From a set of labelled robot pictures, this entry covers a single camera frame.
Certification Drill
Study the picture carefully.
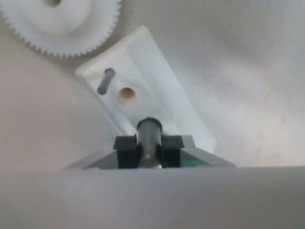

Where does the white peg holder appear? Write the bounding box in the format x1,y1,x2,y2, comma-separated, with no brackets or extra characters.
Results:
74,24,218,154

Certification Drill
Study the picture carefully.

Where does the thin metal round peg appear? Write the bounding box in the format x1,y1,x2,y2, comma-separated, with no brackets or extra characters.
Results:
97,68,116,96

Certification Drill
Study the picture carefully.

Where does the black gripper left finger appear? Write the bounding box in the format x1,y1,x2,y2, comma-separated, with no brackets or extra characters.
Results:
63,135,142,170

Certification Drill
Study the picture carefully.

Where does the white large gear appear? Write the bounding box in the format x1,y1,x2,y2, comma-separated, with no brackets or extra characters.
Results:
0,0,123,59

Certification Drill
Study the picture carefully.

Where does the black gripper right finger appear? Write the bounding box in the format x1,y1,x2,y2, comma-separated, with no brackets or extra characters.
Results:
158,135,236,169

